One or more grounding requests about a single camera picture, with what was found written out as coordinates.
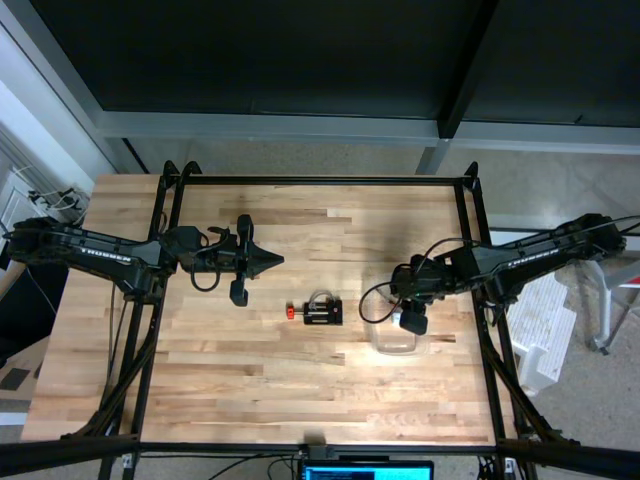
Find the black table camera mount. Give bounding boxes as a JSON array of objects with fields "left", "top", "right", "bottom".
[{"left": 299, "top": 438, "right": 341, "bottom": 460}]

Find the white step stool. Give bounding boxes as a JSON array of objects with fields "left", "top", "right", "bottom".
[{"left": 504, "top": 277, "right": 577, "bottom": 399}]

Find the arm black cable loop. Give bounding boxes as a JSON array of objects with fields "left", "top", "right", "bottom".
[
  {"left": 190, "top": 239, "right": 222, "bottom": 293},
  {"left": 358, "top": 236, "right": 484, "bottom": 326}
]

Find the black vise with red knob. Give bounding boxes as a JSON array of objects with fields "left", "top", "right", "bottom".
[{"left": 286, "top": 291, "right": 345, "bottom": 328}]

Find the black metal rig frame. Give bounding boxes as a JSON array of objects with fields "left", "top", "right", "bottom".
[{"left": 0, "top": 159, "right": 640, "bottom": 480}]

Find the brown cardboard box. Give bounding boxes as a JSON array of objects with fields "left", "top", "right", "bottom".
[{"left": 0, "top": 335, "right": 51, "bottom": 426}]

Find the black case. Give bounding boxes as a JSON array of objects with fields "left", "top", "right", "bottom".
[{"left": 0, "top": 262, "right": 69, "bottom": 369}]

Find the grey metal chair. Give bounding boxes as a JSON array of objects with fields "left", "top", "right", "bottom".
[{"left": 569, "top": 254, "right": 640, "bottom": 357}]

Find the black wall pillar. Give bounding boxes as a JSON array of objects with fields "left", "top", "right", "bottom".
[{"left": 437, "top": 0, "right": 506, "bottom": 140}]

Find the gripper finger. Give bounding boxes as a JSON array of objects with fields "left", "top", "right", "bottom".
[
  {"left": 251, "top": 258, "right": 285, "bottom": 279},
  {"left": 251, "top": 241, "right": 285, "bottom": 261}
]

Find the power strip with plugs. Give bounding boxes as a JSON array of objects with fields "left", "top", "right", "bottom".
[{"left": 27, "top": 187, "right": 90, "bottom": 221}]

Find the screen with blue edge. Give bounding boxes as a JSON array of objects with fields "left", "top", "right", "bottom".
[{"left": 299, "top": 459, "right": 435, "bottom": 480}]

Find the grey wall ledge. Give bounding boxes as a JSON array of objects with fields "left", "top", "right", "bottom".
[{"left": 97, "top": 110, "right": 640, "bottom": 151}]

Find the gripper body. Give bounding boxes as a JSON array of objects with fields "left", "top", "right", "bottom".
[
  {"left": 392, "top": 254, "right": 444, "bottom": 337},
  {"left": 204, "top": 214, "right": 254, "bottom": 308}
]

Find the clear plastic container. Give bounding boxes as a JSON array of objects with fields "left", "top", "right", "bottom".
[{"left": 367, "top": 279, "right": 430, "bottom": 357}]

